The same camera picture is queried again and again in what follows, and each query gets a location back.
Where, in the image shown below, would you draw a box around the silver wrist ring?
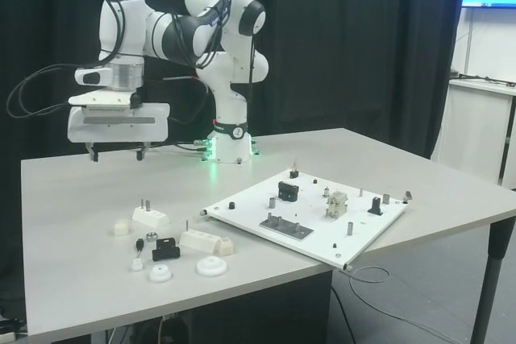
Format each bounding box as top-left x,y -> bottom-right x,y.
110,62 -> 145,92

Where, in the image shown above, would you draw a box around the black base cable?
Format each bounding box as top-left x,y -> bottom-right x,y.
169,139 -> 214,156

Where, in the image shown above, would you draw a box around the white round peg holder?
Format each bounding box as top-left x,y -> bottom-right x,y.
178,230 -> 222,250

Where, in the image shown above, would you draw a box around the black floor cable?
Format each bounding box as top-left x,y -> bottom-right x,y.
331,279 -> 352,344

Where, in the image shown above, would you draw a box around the white medium gear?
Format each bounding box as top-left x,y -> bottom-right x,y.
148,264 -> 173,283

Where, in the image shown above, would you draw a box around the thin grey cable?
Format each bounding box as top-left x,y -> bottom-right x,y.
343,264 -> 516,329

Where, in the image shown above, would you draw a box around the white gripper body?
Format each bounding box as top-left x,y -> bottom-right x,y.
66,102 -> 170,144

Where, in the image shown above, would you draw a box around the small white wrist box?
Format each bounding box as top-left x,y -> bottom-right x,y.
74,66 -> 114,88

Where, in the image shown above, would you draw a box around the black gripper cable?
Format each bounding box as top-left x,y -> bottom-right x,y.
18,68 -> 77,114
6,62 -> 81,116

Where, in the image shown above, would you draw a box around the black curtains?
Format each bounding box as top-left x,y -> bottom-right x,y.
0,0 -> 472,321

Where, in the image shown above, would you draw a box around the white task board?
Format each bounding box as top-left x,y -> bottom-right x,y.
200,166 -> 414,271

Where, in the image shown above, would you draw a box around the black table leg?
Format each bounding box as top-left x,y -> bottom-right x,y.
469,221 -> 510,344

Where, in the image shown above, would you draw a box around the white arched plug holder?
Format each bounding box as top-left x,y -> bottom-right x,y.
216,238 -> 235,257

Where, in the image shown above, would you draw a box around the white square peg holder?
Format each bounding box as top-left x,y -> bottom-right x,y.
131,205 -> 169,227

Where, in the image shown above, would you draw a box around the white large gear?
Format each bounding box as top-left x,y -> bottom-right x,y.
195,256 -> 227,278

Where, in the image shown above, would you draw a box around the white cabinet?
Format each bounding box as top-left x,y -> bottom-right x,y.
431,77 -> 516,191

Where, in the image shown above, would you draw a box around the flat white mounting plate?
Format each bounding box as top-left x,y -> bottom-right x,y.
67,89 -> 142,110

